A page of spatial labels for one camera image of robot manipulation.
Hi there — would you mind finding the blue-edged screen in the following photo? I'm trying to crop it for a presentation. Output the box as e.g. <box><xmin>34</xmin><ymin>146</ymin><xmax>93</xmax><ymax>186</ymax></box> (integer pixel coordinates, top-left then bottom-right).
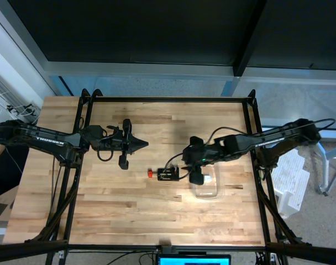
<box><xmin>156</xmin><ymin>253</ymin><xmax>232</xmax><ymax>265</ymax></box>

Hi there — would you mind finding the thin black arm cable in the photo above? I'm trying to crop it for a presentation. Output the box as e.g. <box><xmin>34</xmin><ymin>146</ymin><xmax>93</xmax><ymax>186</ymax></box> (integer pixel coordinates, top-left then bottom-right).
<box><xmin>293</xmin><ymin>118</ymin><xmax>336</xmax><ymax>133</ymax></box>

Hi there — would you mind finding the cardboard box with black patches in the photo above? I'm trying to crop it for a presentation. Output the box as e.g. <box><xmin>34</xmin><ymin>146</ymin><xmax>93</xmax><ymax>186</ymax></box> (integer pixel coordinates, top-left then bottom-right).
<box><xmin>0</xmin><ymin>184</ymin><xmax>19</xmax><ymax>221</ymax></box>

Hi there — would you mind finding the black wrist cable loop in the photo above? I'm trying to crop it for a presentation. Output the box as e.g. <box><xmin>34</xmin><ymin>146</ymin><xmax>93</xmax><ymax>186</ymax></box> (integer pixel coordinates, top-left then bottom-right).
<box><xmin>167</xmin><ymin>126</ymin><xmax>243</xmax><ymax>173</ymax></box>

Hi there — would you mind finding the white cable bundle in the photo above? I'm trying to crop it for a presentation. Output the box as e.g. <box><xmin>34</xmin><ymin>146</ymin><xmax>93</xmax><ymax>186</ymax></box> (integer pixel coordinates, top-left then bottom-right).
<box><xmin>6</xmin><ymin>103</ymin><xmax>38</xmax><ymax>116</ymax></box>

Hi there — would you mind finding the small black camera mount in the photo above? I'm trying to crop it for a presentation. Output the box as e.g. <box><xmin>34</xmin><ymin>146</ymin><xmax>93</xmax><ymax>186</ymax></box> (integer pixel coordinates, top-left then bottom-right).
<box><xmin>159</xmin><ymin>242</ymin><xmax>176</xmax><ymax>254</ymax></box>

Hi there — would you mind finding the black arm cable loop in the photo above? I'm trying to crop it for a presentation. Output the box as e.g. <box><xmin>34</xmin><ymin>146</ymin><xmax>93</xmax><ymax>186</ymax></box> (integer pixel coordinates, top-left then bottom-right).
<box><xmin>97</xmin><ymin>149</ymin><xmax>114</xmax><ymax>162</ymax></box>

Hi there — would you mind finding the grey metal stand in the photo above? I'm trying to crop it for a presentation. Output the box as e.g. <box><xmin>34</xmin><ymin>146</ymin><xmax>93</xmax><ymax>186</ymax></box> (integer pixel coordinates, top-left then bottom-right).
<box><xmin>308</xmin><ymin>136</ymin><xmax>336</xmax><ymax>197</ymax></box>

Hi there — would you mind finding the white foam block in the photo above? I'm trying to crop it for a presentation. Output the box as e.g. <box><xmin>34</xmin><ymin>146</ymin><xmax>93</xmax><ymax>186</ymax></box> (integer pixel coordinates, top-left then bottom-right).
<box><xmin>270</xmin><ymin>154</ymin><xmax>311</xmax><ymax>220</ymax></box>

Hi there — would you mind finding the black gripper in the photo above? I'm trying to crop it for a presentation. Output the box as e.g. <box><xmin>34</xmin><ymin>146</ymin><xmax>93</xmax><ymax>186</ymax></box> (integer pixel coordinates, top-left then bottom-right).
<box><xmin>109</xmin><ymin>118</ymin><xmax>149</xmax><ymax>170</ymax></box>
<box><xmin>182</xmin><ymin>136</ymin><xmax>205</xmax><ymax>185</ymax></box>

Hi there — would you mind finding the black clamp with orange knob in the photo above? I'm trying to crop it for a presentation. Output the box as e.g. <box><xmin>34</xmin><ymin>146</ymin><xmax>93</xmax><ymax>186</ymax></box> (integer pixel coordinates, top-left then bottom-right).
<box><xmin>147</xmin><ymin>165</ymin><xmax>180</xmax><ymax>182</ymax></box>

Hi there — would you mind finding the clear plastic tub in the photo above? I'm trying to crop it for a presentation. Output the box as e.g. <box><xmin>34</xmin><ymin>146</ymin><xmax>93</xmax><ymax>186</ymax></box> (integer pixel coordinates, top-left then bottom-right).
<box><xmin>188</xmin><ymin>162</ymin><xmax>226</xmax><ymax>201</ymax></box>

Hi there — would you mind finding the black metal frame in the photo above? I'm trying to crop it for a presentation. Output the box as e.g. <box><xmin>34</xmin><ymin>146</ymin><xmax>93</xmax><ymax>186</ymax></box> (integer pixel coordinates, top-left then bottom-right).
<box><xmin>0</xmin><ymin>88</ymin><xmax>336</xmax><ymax>265</ymax></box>

